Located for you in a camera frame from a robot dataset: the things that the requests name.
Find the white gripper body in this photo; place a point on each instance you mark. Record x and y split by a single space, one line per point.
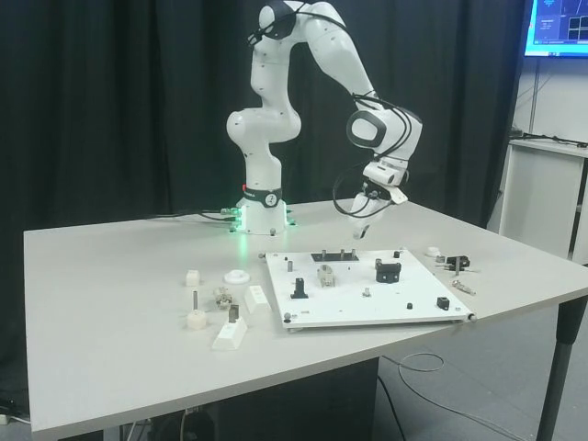
367 206

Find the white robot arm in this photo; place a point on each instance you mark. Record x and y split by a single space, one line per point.
266 92

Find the white medium gear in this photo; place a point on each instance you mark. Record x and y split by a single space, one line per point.
433 252

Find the white large gear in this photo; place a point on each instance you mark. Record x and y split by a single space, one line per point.
236 277

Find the white task board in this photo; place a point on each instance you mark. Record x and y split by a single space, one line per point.
358 298

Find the black D-SUB plug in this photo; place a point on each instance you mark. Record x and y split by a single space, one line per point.
458 263

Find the metal BNC plug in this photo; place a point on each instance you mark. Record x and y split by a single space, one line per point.
463 286

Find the white wedge holder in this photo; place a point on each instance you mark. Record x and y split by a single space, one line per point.
256 299

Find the metal square peg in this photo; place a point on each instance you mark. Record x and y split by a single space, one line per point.
234 313

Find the metal Ethernet plug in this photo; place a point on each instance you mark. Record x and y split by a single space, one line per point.
222 296

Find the white square peg holder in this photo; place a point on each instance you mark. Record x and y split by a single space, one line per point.
229 336

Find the white cabinet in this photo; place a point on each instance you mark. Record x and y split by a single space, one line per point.
542 197

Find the small white cube holder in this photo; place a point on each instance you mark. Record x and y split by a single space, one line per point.
193 278

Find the metal round peg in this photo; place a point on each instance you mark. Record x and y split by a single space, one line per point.
195 301

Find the white round peg holder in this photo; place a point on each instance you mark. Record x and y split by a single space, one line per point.
196 320

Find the black table leg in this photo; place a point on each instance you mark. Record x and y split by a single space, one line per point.
558 367

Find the blue monitor screen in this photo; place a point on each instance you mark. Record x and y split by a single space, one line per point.
558 27

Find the black curtain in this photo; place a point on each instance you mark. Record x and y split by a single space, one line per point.
115 105

